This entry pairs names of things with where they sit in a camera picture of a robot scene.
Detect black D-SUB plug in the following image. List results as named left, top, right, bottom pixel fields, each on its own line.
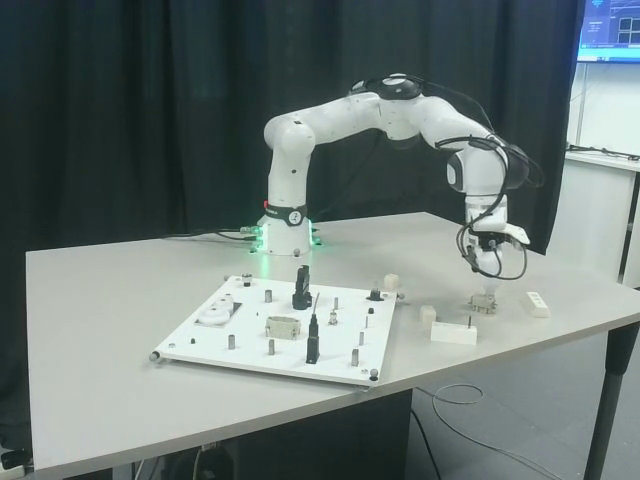
left=290, top=265, right=313, bottom=311

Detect black table leg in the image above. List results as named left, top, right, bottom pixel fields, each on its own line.
left=583, top=319, right=628, bottom=480

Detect white large gear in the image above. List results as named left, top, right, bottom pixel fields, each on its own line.
left=196, top=306, right=233, bottom=329

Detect white cabinet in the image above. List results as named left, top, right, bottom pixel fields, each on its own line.
left=563, top=148, right=640, bottom=291

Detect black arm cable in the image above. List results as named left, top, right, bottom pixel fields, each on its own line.
left=349, top=73, right=547, bottom=190

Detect blue screen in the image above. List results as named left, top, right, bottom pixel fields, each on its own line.
left=574, top=0, right=640, bottom=64

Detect white holder with holes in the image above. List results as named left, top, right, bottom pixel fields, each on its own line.
left=520, top=291, right=552, bottom=319

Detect black under-table box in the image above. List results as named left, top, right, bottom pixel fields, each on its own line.
left=132, top=388, right=415, bottom=480

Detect black base cables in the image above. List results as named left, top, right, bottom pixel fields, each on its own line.
left=167, top=225, right=262, bottom=244

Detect long white holder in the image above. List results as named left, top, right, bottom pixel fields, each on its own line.
left=430, top=321, right=478, bottom=346

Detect white task board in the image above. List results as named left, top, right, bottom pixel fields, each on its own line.
left=148, top=275, right=404, bottom=390

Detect grey waterproof plug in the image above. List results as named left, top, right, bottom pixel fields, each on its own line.
left=468, top=294, right=500, bottom=318

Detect black curtains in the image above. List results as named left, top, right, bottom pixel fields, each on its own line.
left=0, top=0, right=586, bottom=441

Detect black plug with short cable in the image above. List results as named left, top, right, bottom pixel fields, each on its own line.
left=304, top=294, right=323, bottom=366

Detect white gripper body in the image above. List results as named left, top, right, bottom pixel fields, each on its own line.
left=472, top=247, right=505, bottom=287

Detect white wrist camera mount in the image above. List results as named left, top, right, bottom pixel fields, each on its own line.
left=498, top=223, right=531, bottom=247

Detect black floor cable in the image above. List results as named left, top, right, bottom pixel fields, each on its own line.
left=409, top=408, right=454, bottom=480

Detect grey floor cable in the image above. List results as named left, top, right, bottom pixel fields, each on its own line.
left=413, top=383, right=604, bottom=467

